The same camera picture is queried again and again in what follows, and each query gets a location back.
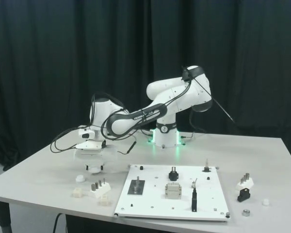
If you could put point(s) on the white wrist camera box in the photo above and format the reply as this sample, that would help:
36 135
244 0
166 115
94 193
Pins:
86 134

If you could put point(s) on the white medium gear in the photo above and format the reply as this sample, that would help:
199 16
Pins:
79 178

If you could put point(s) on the white four-peg holder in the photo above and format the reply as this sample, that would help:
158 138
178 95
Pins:
101 192

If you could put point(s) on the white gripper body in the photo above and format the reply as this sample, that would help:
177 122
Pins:
88 155

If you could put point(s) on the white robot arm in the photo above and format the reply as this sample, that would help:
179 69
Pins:
174 94

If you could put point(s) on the black D-SUB plug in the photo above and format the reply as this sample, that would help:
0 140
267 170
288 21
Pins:
243 196

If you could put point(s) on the grey Ethernet plug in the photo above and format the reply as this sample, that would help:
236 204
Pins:
194 184

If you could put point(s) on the black BNC plug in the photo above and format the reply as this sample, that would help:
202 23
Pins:
173 175

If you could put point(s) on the white mounting plate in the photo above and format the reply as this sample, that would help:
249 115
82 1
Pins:
87 145

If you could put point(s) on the cream cube holder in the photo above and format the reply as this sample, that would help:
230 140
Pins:
103 201
77 192

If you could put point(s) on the black curtains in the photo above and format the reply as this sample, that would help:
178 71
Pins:
38 72

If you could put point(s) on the metal bolt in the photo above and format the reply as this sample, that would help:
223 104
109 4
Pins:
206 164

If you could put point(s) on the thin black rod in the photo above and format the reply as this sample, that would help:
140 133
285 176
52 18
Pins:
132 146

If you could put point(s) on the white small gear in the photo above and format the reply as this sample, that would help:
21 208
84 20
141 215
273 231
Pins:
264 201

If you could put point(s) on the white three-peg holder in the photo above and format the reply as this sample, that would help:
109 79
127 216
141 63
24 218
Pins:
243 186

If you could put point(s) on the white task board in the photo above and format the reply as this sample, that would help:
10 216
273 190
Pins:
155 202

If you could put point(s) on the metal nut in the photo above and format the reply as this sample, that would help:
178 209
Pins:
246 212

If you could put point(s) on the black table leg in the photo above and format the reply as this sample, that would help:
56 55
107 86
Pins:
1 214

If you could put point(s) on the black USB plug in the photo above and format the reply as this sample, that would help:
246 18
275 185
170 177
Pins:
194 200

